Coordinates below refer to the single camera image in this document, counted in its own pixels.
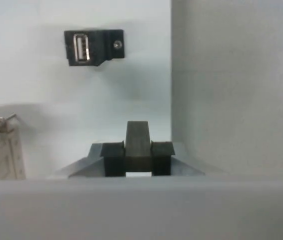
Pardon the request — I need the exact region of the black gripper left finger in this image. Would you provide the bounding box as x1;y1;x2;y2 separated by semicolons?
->
52;141;128;180

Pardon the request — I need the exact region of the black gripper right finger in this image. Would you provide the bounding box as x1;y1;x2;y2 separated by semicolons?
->
150;140;207;176

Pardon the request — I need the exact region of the metal square peg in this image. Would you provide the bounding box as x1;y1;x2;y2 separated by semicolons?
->
123;120;154;173

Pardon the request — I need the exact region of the beige latched connector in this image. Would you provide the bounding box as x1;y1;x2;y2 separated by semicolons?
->
0;113;27;180

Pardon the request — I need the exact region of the white task board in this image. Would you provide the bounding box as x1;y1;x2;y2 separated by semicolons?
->
0;0;174;181

